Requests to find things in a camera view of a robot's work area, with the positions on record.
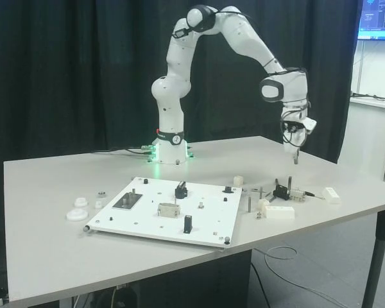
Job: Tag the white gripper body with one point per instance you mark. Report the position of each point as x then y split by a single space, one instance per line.
292 141

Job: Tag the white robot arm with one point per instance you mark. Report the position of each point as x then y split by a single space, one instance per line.
176 106

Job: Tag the metal square peg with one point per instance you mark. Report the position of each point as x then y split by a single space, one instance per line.
289 183

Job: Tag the thin metal round peg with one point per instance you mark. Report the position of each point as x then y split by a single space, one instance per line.
261 192

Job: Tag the small white peg holder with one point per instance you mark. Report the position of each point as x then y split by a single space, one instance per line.
263 204

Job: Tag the silver D-SUB plug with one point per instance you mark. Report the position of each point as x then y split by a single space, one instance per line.
298 194

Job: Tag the black plug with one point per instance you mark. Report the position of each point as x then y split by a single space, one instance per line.
280 192

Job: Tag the white holder with holes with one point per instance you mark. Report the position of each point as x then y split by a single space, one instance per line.
332 195

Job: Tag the long white holder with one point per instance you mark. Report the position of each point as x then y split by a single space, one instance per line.
279 212

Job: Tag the small white holder block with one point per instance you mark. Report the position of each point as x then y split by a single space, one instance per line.
238 180

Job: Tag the metal BNC plug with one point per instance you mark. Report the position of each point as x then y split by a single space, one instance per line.
259 215

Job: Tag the black table leg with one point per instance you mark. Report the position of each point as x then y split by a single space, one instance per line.
376 256

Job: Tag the white task board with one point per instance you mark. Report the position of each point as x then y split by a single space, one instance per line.
167 224

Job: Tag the blue screen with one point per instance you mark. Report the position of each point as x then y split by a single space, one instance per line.
378 19

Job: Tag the black box under table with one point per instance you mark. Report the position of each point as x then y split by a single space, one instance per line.
192 282

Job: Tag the white small gear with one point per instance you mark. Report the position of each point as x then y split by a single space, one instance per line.
99 204

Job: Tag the white medium gear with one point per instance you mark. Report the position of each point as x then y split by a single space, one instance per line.
80 202

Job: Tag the white large gear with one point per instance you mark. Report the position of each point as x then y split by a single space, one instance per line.
76 215

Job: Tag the black curtain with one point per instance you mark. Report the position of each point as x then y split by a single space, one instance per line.
67 64

